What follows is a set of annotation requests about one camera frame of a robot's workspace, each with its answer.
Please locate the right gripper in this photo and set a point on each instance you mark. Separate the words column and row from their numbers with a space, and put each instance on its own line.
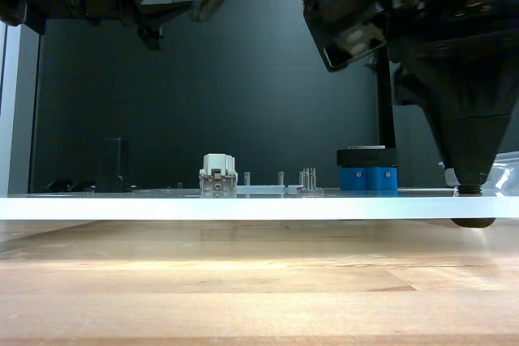
column 454, row 5

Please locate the black block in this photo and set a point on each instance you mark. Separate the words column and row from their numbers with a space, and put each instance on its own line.
column 116, row 163

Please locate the white task board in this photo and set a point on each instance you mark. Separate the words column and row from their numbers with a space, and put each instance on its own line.
column 162, row 207

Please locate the black connector housing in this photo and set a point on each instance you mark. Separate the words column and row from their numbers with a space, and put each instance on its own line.
column 367, row 157

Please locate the short steel peg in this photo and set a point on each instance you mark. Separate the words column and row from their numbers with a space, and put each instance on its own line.
column 248, row 179
column 302, row 180
column 281, row 179
column 314, row 179
column 307, row 179

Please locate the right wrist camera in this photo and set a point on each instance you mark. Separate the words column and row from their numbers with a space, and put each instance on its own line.
column 344, row 18

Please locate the blue socket block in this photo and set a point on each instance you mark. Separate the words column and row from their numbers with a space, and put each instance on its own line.
column 367, row 180

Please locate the threaded stud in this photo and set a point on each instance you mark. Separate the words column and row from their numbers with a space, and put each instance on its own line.
column 469, row 190

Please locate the beige many-pin connector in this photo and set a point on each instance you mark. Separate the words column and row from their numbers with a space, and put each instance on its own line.
column 217, row 176

